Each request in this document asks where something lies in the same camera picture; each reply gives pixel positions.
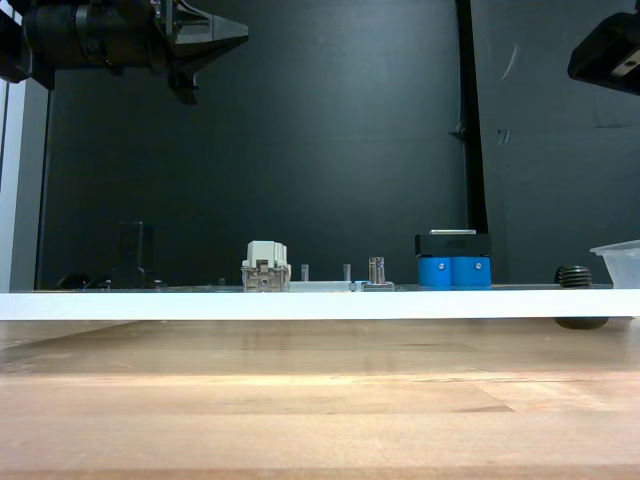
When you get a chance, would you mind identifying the grey multi-pin connector housing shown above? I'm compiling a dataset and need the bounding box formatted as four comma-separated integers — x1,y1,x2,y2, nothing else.
240,239,292,293

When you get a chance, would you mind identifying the clear plastic tub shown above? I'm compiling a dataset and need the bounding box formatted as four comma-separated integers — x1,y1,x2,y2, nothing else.
588,239,640,290

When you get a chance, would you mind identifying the black knob screw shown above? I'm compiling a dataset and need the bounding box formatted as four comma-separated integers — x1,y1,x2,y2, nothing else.
554,263,592,290

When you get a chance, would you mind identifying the aluminium block fixture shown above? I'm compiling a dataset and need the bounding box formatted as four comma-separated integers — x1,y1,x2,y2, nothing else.
288,263,360,293

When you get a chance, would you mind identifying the black rubber board foot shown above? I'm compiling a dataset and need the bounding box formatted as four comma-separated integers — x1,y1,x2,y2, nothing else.
551,316,610,331

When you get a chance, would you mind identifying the white task board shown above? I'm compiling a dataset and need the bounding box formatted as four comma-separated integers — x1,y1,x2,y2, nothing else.
0,282,640,322

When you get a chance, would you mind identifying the small metal socket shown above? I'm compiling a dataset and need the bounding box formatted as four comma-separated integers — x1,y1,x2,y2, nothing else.
360,255,396,293

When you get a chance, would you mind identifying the black backdrop post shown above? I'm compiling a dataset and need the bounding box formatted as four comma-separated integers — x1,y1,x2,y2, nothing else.
448,0,490,235

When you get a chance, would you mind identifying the grey metal window frame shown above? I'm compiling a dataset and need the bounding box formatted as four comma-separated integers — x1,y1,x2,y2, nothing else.
0,77,50,292

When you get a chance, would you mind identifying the blue and black socket mount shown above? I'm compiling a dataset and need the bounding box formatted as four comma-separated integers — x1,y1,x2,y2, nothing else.
414,228,494,291

